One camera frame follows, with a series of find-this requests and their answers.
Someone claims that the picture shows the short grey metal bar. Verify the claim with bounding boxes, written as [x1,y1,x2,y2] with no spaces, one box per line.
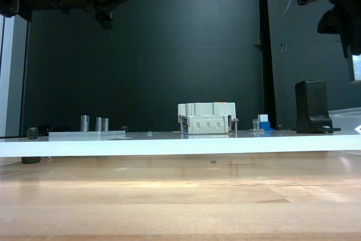
[351,54,361,84]

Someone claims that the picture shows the black socket housing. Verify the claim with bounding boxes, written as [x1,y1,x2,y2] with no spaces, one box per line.
[292,80,341,134]

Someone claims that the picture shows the small connector housing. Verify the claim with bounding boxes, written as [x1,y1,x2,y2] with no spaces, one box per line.
[258,113,272,132]

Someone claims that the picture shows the grey metal plate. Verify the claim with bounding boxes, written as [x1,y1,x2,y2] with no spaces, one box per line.
[47,130,126,140]

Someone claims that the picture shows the silver connector screw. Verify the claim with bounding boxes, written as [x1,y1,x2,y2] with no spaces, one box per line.
[230,116,240,135]

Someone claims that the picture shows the beige multi-pin connector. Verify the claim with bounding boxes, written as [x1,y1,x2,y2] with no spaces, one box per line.
[177,102,236,135]

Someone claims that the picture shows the white task board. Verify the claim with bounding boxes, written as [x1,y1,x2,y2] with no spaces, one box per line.
[0,130,361,159]

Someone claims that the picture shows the black board foot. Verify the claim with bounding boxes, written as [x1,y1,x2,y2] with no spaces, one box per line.
[21,156,42,165]

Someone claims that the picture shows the black aluminium frame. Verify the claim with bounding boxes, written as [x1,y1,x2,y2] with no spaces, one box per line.
[255,0,279,129]

